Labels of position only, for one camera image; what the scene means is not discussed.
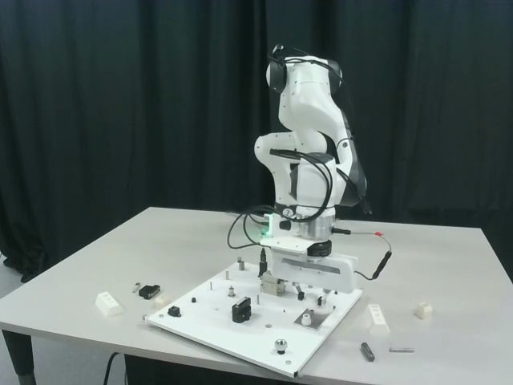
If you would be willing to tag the white small gear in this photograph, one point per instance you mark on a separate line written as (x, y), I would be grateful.
(307, 321)

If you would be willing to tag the metal BNC plug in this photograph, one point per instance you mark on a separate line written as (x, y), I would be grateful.
(231, 291)

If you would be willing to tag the metal bolt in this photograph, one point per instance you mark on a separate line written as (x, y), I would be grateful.
(281, 345)

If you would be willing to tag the white task board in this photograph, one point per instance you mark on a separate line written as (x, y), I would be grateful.
(224, 333)

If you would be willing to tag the black D-SUB plug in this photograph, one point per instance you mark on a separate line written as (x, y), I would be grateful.
(150, 291)

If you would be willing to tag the white medium gear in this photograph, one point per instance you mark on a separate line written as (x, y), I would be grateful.
(325, 310)

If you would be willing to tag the white holder with holes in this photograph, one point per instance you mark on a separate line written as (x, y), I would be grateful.
(378, 318)
(109, 305)

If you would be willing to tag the grey metal round peg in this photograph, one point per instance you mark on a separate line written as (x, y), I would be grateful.
(241, 263)

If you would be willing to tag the black USB plug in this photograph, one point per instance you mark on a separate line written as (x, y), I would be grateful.
(263, 262)

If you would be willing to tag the small white holder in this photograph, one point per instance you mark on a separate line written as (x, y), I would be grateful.
(423, 310)

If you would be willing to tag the dark table leg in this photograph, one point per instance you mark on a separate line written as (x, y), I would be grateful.
(18, 357)

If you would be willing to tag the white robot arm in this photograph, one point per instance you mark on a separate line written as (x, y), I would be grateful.
(306, 100)

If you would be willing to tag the black cylindrical plug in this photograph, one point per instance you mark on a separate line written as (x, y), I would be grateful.
(367, 351)

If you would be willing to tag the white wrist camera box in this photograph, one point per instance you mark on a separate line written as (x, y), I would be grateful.
(276, 228)

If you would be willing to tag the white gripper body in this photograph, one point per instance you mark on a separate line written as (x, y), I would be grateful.
(320, 270)

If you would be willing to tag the black curtain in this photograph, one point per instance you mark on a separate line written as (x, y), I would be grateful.
(120, 100)

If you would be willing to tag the small metal plug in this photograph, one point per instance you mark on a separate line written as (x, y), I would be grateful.
(137, 288)

